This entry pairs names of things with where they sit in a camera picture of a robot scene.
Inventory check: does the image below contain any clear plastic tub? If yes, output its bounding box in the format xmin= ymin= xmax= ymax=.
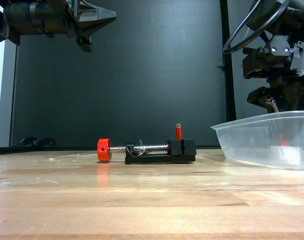
xmin=210 ymin=110 xmax=304 ymax=172

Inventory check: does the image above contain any thin grey wire bundle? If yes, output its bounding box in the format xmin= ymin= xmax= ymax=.
xmin=127 ymin=139 xmax=148 ymax=158

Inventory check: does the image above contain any black clamp with orange knob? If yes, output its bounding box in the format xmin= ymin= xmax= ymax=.
xmin=96 ymin=137 xmax=197 ymax=165

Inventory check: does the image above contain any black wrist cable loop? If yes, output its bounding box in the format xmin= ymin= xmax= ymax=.
xmin=223 ymin=0 xmax=291 ymax=55

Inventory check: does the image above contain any black curved frame bracket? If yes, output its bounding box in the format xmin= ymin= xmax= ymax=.
xmin=34 ymin=136 xmax=58 ymax=147
xmin=20 ymin=136 xmax=38 ymax=146

